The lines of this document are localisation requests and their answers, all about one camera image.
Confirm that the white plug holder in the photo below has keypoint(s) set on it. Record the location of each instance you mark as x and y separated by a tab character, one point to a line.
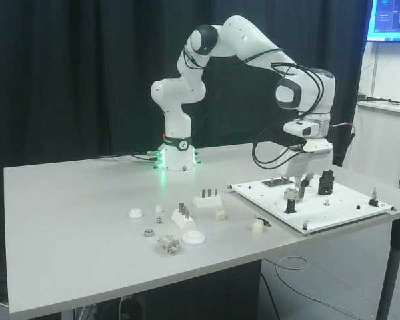
257	226
219	214

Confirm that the white task board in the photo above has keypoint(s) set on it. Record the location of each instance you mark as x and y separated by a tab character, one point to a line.
346	213

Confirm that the black USB plug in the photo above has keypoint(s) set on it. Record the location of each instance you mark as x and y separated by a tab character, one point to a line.
266	222

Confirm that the white large gear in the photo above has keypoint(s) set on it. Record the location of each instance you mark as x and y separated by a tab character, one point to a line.
193	238

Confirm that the white cabinet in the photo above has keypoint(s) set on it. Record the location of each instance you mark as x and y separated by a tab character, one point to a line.
380	140

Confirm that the large metal square peg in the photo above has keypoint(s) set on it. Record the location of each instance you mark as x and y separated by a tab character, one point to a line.
301	196

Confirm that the black D-SUB plug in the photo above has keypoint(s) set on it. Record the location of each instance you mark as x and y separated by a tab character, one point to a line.
326	186

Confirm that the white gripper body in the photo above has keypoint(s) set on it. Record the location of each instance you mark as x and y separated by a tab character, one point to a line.
303	163

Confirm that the blue screen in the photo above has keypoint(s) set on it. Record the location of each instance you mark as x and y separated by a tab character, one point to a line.
393	20

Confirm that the black curtains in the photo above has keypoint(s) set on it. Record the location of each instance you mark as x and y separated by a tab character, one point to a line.
53	66

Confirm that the large metal round peg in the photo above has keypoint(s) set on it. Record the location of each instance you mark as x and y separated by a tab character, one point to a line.
180	207

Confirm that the metal nut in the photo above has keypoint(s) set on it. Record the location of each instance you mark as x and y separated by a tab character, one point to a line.
149	233

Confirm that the white peg holder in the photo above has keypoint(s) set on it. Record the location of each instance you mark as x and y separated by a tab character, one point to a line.
208	202
181	221

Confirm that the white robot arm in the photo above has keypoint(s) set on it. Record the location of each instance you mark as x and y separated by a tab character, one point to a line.
173	100

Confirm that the metal BNC plug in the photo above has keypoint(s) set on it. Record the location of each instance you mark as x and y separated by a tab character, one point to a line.
159	219

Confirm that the white small gear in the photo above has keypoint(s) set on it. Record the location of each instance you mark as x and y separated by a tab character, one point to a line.
158	208

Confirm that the beige waterproof plug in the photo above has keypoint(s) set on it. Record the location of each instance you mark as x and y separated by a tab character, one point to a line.
166	244

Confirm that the black table leg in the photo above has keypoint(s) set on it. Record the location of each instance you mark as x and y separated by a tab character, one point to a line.
395	253

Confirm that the white medium gear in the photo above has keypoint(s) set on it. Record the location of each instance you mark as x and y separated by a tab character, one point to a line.
135	213

